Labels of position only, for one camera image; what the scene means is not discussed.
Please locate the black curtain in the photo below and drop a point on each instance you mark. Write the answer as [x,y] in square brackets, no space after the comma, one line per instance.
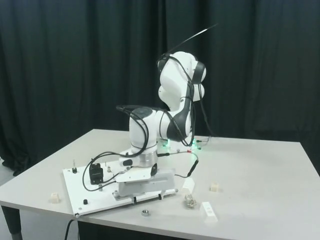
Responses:
[50,50]

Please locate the slim upright plug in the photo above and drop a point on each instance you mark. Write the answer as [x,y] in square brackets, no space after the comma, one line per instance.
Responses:
[74,170]

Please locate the metal BNC plug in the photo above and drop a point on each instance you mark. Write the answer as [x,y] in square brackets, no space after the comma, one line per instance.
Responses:
[109,170]

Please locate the dark table leg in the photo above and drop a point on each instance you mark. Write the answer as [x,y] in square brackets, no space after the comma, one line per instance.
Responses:
[10,220]

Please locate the white task board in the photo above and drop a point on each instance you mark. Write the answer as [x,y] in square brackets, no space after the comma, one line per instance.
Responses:
[105,200]

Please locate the black D-SUB plug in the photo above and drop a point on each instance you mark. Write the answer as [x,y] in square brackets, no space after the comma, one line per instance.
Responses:
[96,175]

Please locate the metal hex nut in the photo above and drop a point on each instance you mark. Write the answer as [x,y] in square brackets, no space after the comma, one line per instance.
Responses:
[144,212]

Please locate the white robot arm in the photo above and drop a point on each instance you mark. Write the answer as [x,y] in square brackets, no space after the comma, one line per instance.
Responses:
[172,80]

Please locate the small white cube holder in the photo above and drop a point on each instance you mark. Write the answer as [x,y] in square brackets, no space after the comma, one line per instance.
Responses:
[55,197]
[215,187]

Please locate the thin black rod red tag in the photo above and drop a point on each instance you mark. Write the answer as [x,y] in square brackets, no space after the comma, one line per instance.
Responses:
[193,167]

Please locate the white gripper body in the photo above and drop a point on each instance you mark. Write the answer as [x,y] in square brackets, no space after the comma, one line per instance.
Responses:
[140,187]

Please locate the short metal round peg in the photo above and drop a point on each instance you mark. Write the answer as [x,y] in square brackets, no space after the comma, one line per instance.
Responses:
[100,186]

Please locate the small white sensor box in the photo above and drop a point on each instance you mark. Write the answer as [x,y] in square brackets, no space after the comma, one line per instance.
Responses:
[123,160]

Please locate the long white peg holder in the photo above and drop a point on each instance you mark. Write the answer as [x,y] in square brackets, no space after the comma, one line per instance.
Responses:
[188,184]
[208,212]

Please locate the metal connector plug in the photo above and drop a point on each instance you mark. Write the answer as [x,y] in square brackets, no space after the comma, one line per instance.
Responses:
[190,202]

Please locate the flat white mounting plate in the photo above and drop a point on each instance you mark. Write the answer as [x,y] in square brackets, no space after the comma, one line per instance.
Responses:
[135,177]

